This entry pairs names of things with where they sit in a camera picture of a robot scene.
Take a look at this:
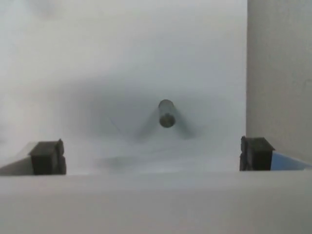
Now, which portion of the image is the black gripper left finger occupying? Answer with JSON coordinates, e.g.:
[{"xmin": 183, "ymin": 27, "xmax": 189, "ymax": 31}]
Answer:
[{"xmin": 0, "ymin": 138, "xmax": 67, "ymax": 176}]

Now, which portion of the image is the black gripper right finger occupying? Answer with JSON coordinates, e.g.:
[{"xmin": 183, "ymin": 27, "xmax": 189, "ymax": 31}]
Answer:
[{"xmin": 239, "ymin": 136, "xmax": 312, "ymax": 172}]

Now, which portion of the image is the metal round peg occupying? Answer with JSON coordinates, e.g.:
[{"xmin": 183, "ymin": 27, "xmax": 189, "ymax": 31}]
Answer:
[{"xmin": 157, "ymin": 99, "xmax": 176, "ymax": 129}]

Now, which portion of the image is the white task board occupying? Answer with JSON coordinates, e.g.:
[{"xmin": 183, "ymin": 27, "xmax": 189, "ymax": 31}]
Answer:
[{"xmin": 0, "ymin": 0, "xmax": 247, "ymax": 176}]

